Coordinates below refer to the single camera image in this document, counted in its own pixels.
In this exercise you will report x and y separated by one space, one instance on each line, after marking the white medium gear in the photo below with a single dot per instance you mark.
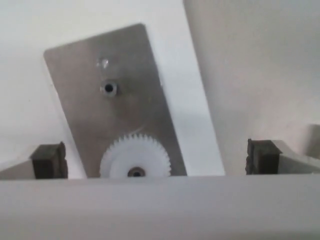
125 160

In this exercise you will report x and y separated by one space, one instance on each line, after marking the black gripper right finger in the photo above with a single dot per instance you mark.
265 158

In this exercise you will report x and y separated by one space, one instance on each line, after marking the white task board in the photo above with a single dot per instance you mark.
130 75

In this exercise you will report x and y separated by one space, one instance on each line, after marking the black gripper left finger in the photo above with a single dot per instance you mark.
46 162

